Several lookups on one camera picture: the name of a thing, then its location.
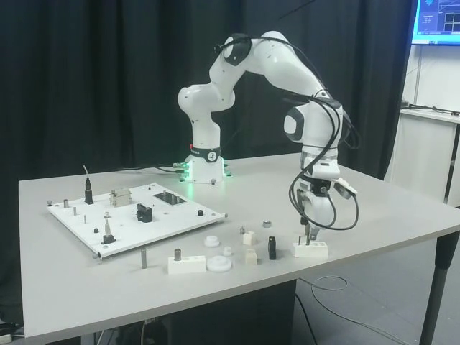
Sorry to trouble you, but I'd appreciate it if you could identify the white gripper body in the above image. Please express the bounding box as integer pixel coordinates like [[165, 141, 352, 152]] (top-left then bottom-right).
[[303, 193, 337, 231]]

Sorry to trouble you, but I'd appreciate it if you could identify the white square peg holder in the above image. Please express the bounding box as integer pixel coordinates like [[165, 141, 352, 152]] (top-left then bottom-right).
[[293, 241, 330, 259]]

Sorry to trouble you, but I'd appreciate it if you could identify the white round peg holder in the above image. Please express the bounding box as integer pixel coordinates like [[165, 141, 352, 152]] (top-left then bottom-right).
[[167, 255, 208, 276]]

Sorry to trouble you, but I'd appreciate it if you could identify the thin black rod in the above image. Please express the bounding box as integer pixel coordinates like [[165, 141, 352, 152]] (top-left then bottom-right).
[[299, 188, 308, 226]]

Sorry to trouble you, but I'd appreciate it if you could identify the white large gear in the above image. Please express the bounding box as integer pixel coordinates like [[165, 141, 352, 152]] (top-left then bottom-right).
[[207, 257, 234, 275]]

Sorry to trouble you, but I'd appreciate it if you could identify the black box under table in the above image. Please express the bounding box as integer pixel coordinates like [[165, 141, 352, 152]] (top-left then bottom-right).
[[157, 278, 299, 345]]

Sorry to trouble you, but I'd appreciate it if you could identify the white cabinet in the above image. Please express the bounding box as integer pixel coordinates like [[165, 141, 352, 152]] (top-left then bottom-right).
[[386, 106, 460, 208]]

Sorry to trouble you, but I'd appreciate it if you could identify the dark table leg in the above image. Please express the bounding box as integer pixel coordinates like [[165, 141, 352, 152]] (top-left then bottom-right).
[[435, 235, 453, 345]]

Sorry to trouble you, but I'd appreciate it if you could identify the black D-SUB plug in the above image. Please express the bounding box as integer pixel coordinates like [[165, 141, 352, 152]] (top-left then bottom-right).
[[136, 203, 154, 224]]

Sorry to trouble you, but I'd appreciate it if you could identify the white task board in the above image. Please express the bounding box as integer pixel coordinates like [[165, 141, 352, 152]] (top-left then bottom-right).
[[45, 182, 229, 260]]

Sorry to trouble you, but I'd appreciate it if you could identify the black grey waterproof plug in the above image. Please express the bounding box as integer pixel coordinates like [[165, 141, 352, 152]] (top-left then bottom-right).
[[101, 221, 116, 247]]

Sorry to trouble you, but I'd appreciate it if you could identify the blue screen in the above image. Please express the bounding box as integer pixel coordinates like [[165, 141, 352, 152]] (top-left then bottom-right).
[[410, 0, 460, 47]]

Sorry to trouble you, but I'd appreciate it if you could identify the black curtain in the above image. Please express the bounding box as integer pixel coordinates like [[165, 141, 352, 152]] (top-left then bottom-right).
[[0, 0, 420, 324]]

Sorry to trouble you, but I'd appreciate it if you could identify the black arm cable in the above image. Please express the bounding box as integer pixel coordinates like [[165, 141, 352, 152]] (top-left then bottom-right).
[[289, 143, 324, 224], [308, 190, 359, 231], [213, 34, 362, 150]]

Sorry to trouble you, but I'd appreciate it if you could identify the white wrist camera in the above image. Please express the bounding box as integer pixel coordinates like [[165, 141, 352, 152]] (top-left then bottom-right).
[[333, 178, 361, 199]]

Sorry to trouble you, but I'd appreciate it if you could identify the grey floor cable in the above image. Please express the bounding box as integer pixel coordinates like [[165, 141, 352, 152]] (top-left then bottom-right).
[[294, 275, 460, 345]]

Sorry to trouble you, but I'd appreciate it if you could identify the black base cable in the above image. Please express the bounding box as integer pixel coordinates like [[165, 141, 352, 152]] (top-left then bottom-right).
[[154, 163, 188, 175]]

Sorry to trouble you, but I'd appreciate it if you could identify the black plug with grey cable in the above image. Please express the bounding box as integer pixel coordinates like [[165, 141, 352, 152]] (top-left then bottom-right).
[[83, 165, 96, 206]]

